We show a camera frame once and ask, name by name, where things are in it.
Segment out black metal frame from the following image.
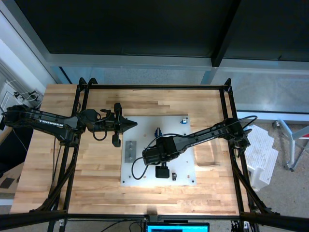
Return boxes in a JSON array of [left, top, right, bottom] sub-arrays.
[[0, 77, 283, 232]]

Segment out laptop screen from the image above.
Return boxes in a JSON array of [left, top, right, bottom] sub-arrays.
[[144, 222, 210, 232]]

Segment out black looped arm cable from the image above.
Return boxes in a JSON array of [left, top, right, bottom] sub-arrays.
[[131, 156, 150, 180]]

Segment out clear plastic tub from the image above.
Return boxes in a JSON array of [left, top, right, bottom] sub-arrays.
[[194, 138, 221, 168]]

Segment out grey metal stand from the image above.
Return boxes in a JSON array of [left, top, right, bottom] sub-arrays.
[[272, 119, 309, 173]]

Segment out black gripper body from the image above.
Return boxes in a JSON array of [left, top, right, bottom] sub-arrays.
[[142, 146, 169, 179], [93, 103, 123, 148]]

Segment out grey metal plate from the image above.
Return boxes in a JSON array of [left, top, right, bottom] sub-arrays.
[[124, 139, 138, 163]]

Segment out brown cardboard box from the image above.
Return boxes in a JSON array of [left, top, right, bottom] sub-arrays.
[[0, 161, 25, 194]]

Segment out black arched arm cable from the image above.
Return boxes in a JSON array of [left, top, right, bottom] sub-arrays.
[[144, 135, 169, 152]]

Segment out white plastic board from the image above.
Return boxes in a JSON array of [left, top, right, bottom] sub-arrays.
[[120, 115, 197, 186]]

